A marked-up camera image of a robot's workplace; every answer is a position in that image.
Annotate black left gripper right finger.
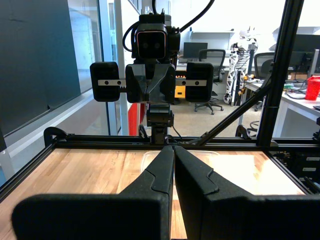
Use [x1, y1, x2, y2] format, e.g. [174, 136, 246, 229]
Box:
[174, 145, 320, 240]

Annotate long black right arm cable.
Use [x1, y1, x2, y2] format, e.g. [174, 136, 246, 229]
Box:
[179, 0, 216, 33]

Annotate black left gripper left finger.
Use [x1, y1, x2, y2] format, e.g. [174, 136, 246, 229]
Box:
[11, 145, 175, 240]

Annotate grey office chair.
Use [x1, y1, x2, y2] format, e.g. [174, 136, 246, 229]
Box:
[253, 52, 276, 112]

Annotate black curved frame bracket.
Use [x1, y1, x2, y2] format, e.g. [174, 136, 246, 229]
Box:
[236, 124, 252, 140]
[43, 126, 67, 141]

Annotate black right arm cable loop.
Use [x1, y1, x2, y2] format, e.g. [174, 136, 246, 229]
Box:
[121, 21, 141, 53]

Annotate black computer monitor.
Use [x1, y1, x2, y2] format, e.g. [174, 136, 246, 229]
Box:
[287, 33, 320, 76]
[183, 41, 208, 60]

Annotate yellow box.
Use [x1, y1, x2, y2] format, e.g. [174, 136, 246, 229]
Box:
[174, 84, 187, 99]

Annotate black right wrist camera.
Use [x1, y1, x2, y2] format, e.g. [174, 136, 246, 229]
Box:
[136, 23, 168, 60]

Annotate red plastic cup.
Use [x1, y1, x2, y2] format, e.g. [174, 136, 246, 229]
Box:
[305, 75, 320, 101]

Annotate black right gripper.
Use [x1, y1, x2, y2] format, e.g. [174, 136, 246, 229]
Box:
[89, 58, 215, 104]

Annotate black metal frame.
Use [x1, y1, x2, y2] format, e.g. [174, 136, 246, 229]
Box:
[0, 0, 320, 201]

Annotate clear plastic container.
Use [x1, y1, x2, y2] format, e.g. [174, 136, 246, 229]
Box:
[140, 150, 220, 175]

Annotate black office chair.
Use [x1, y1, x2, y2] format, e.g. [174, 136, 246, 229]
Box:
[194, 49, 227, 116]

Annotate white office desk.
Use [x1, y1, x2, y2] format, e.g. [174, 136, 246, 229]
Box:
[246, 81, 320, 138]

